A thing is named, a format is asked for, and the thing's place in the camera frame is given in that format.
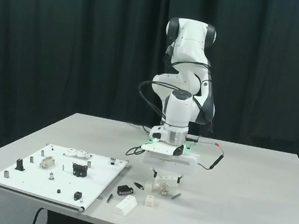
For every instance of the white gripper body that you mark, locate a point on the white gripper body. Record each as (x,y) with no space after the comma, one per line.
(186,164)

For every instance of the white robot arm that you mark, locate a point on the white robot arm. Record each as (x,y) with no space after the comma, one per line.
(190,46)

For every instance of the white small gear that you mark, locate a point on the white small gear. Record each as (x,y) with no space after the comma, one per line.
(88,156)

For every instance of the white medium gear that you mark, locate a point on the white medium gear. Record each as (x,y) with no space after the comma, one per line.
(81,154)

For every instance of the white large gear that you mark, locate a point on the white large gear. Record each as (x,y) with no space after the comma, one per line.
(71,151)

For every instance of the white block holder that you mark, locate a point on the white block holder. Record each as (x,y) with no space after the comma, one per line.
(167,180)

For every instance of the small white holder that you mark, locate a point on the small white holder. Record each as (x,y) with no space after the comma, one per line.
(149,186)

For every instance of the dark metal round peg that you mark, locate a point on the dark metal round peg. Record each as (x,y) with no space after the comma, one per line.
(176,196)

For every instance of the beige waterproof plug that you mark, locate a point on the beige waterproof plug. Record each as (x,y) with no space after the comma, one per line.
(163,190)

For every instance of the white cube holder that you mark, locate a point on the white cube holder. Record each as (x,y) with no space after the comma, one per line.
(150,200)

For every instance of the white sloped two-hole holder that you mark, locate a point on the white sloped two-hole holder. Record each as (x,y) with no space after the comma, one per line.
(126,205)

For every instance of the small dark metal bar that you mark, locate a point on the small dark metal bar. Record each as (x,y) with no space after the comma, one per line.
(109,197)

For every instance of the large metal round peg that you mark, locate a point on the large metal round peg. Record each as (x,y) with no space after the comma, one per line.
(88,163)

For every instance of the metal BNC plug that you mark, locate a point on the metal BNC plug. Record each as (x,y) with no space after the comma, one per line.
(51,176)

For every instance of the white task board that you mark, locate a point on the white task board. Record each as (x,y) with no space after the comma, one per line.
(47,187)

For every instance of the small metal round peg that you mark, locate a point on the small metal round peg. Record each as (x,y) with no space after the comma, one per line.
(42,153)

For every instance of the small metal square peg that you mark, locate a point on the small metal square peg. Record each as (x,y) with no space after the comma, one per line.
(32,160)

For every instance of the large metal square peg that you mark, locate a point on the large metal square peg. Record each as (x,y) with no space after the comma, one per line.
(7,174)

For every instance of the black curtain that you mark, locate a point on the black curtain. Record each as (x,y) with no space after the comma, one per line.
(65,39)

